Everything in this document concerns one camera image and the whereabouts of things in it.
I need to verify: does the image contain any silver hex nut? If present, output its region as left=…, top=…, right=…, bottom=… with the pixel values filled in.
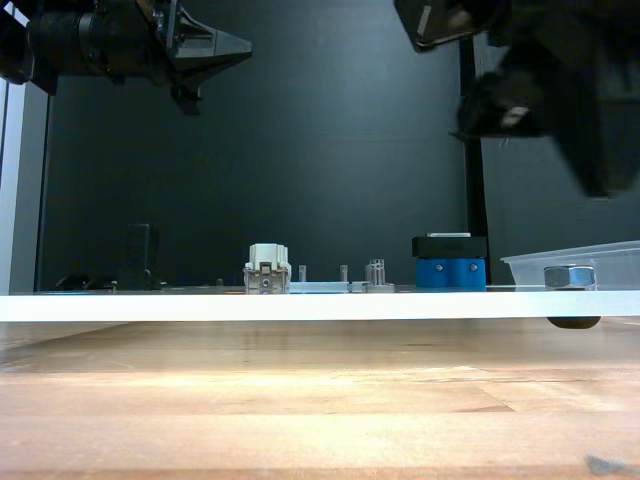
left=543, top=266, right=597, bottom=291

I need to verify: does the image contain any clear plastic tub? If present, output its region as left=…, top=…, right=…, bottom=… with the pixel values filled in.
left=499, top=239, right=640, bottom=291

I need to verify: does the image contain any black block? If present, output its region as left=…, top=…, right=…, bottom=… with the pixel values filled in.
left=411, top=236, right=488, bottom=260

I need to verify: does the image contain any black round foot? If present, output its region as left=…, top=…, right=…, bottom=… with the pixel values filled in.
left=545, top=316, right=600, bottom=330

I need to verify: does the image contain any black plug housing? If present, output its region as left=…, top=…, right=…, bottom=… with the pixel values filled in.
left=119, top=223, right=161, bottom=291

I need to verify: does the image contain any beige connector housing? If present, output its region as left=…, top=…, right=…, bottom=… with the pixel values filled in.
left=242, top=243, right=292, bottom=296

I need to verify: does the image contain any pale aluminium bar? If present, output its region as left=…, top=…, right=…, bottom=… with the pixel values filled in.
left=288, top=281, right=351, bottom=295

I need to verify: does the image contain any white board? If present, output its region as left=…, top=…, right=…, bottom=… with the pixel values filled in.
left=0, top=287, right=640, bottom=324

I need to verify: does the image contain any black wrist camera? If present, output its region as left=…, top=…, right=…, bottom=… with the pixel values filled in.
left=394, top=0, right=501, bottom=54

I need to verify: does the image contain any black vertical post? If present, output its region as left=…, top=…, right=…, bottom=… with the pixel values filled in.
left=458, top=37, right=490, bottom=291

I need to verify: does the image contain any blue clamp mount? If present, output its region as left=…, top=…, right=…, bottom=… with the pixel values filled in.
left=414, top=257, right=487, bottom=292

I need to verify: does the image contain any pale window frame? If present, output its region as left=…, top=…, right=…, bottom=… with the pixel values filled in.
left=0, top=79, right=49, bottom=294

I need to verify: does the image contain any silver metal post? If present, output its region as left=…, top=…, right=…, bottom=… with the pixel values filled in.
left=362, top=258, right=396, bottom=294

